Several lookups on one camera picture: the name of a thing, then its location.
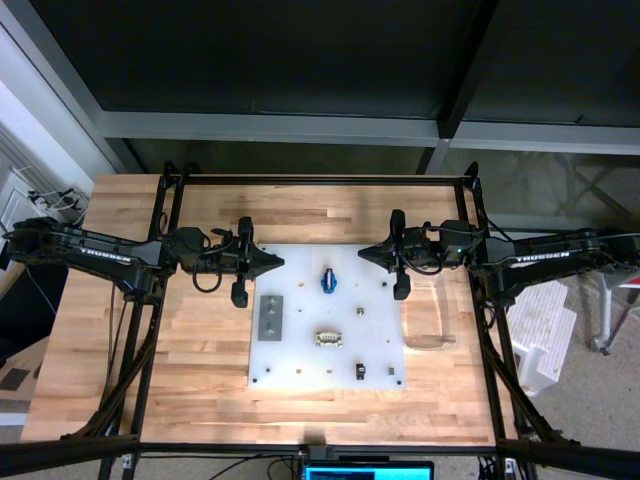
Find white foam block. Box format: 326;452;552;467
505;282;572;399

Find grey metal stand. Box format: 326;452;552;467
567;244;640;357

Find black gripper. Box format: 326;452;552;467
357;209;444;301
212;216;285;307

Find grey metal plate with pegs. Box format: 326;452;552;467
256;293;285;342

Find white task board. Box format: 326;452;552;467
247;243;410;391

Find cardboard box with black squares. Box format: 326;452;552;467
0;337;51;429

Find white power cables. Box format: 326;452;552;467
14;167;89;224

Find black low camera mount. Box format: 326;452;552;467
298;438;342;462

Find clear plastic tub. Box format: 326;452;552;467
401;269;458;353

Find blue clamp with bar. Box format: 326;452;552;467
318;267;341;297

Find beige connector housing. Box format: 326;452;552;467
314;329;345;350

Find blue lit screen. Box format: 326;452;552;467
299;459;435;480

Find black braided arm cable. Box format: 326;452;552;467
191;258;225;294

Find black aluminium frame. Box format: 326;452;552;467
0;159;640;480

